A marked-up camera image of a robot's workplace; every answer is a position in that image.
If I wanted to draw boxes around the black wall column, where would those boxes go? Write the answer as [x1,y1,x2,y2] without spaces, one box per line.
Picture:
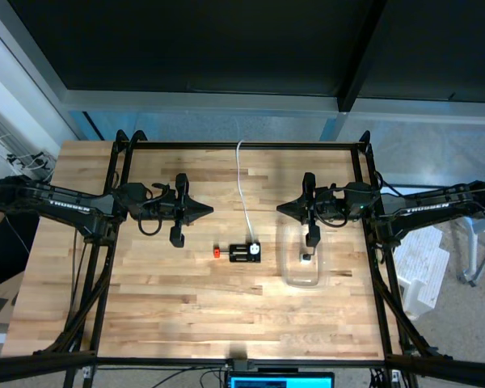
[337,0,389,113]

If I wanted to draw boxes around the grey metal stand leg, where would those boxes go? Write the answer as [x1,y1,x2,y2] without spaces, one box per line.
[448,217,485,288]

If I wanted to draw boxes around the black clamp with red knob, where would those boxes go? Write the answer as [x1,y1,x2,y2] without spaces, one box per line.
[213,242,264,264]

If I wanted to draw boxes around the tangled white and black cables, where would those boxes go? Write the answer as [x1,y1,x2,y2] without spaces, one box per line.
[6,150,53,173]

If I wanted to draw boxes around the white receptacle cable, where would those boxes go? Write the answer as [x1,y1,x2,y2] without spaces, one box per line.
[234,139,256,244]

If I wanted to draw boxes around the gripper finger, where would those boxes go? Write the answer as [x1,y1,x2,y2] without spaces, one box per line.
[187,193,214,211]
[276,209,305,224]
[276,195,305,212]
[187,209,214,226]

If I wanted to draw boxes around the blue laptop screen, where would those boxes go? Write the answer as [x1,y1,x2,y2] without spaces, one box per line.
[225,371,335,388]

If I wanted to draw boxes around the cardboard sheet with black patches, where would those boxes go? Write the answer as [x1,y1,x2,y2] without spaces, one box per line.
[0,270,25,324]

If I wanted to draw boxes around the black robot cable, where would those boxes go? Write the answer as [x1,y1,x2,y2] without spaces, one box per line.
[150,182,171,200]
[311,189,351,227]
[137,216,163,237]

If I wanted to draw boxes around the white foam block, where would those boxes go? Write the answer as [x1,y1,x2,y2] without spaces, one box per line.
[391,226,449,320]

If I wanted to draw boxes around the black metal frame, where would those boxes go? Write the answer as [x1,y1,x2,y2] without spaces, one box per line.
[0,129,485,388]

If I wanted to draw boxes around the clear plastic tub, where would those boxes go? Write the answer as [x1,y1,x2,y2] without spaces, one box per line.
[275,224,328,290]

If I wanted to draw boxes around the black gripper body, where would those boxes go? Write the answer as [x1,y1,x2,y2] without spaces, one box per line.
[145,174,189,248]
[302,172,347,248]

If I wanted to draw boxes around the black curved frame bracket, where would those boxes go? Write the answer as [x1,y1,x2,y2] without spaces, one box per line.
[113,129,129,153]
[129,129,149,151]
[357,129,373,154]

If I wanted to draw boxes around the black table-level camera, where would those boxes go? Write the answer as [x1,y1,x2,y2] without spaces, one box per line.
[226,354,255,371]

